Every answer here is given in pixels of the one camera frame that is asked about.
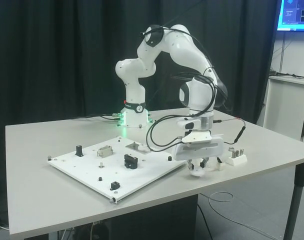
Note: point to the white medium gear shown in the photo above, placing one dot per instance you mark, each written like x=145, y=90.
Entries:
x=143, y=148

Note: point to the small white plug holder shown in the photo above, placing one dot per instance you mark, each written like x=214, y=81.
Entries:
x=219, y=167

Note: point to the white large gear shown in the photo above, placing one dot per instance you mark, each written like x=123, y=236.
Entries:
x=197, y=173

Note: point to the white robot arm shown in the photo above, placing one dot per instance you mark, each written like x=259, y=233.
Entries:
x=184, y=50

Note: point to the thin metal peg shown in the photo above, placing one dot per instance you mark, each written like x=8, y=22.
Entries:
x=242, y=152

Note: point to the blue screen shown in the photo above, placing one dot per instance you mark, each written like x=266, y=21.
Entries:
x=294, y=15

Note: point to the wide white peg holder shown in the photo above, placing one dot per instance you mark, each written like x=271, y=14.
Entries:
x=237, y=161

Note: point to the black curtain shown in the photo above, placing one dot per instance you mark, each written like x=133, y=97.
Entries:
x=54, y=50

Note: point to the silver metal nut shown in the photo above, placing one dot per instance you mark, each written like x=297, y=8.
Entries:
x=231, y=149

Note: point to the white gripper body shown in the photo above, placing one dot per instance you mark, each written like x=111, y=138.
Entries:
x=199, y=153

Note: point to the thick metal peg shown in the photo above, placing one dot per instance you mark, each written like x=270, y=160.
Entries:
x=234, y=153
x=238, y=153

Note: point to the small white box dark window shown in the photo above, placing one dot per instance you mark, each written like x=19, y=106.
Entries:
x=182, y=124

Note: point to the dark grey table leg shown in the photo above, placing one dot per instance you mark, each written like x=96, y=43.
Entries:
x=299, y=180

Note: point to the flat white plate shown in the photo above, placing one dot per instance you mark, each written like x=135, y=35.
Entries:
x=199, y=136

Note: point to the thin black rod red tag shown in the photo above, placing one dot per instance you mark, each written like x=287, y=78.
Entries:
x=240, y=134

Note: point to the white cabinet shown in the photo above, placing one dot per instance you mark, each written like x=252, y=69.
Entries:
x=287, y=105

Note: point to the white task board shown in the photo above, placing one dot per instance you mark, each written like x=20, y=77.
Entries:
x=92, y=175

